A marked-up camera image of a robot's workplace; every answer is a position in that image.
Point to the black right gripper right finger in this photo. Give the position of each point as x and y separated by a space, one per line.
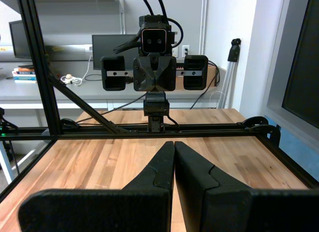
249 212

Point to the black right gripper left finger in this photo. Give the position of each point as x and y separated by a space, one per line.
99 212

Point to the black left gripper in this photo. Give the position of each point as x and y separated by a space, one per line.
115 73

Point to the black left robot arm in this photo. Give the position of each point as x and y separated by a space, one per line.
157 107

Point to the grey desk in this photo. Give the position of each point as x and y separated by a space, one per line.
184 94

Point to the cardboard box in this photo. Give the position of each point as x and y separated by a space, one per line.
213 74

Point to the black computer monitor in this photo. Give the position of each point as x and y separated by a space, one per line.
17 40
102 46

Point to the metal shelf upright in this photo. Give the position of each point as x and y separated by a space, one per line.
122 12

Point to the silver tripod black head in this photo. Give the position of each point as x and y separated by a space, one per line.
235 51

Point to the white metal leg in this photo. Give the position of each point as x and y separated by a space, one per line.
6 164

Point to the stack of books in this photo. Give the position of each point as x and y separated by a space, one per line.
23 76

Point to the white wall plate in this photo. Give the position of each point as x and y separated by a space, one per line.
175 52

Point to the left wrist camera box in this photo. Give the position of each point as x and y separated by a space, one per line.
153 41

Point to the white wall outlet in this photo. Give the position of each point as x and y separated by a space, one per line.
185 49

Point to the white wall conduit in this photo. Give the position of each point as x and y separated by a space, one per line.
205 22

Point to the black curved frame bracket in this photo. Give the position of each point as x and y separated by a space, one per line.
270 132
256 120
68 122

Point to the black aluminium frame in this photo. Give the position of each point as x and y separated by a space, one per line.
40 67

